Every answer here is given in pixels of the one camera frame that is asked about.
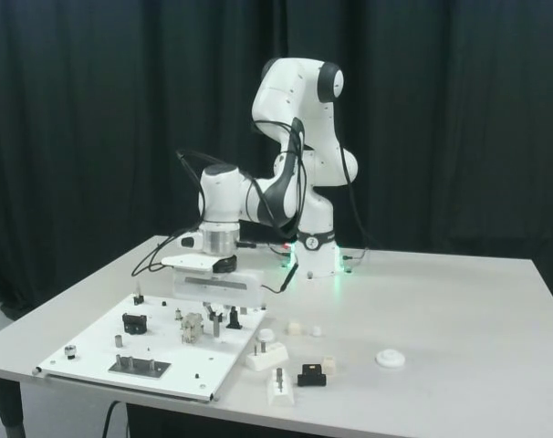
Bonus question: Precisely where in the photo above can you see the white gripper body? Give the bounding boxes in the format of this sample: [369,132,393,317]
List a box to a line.
[170,267,265,308]

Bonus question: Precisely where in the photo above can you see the white square peg holder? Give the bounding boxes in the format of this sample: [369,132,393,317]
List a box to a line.
[245,339,287,371]

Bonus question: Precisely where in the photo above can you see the white round peg holder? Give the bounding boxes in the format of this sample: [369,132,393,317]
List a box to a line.
[266,367,297,407]

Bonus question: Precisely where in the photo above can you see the black D-SUB plug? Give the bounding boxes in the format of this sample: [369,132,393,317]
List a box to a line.
[297,362,328,388]

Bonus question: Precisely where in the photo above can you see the white task board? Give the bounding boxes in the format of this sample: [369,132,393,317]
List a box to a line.
[32,282,268,405]

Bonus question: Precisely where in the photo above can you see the white large gear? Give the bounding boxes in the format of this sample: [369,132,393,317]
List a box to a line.
[375,348,405,369]

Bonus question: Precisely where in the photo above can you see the black curtain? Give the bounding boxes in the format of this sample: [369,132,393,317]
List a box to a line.
[0,0,553,302]

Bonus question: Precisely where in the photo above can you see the dark grey table leg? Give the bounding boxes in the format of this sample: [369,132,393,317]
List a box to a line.
[0,376,23,438]

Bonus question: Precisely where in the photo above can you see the thin black rod on wire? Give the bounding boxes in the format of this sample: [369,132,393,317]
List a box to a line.
[237,240,300,294]

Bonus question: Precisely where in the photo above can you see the black base cables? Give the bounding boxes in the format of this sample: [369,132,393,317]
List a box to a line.
[341,249,371,274]

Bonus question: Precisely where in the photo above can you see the black floor cable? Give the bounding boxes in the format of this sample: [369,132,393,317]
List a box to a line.
[105,400,128,438]

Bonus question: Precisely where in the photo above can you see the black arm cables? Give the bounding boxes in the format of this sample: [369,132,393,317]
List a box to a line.
[130,117,371,278]

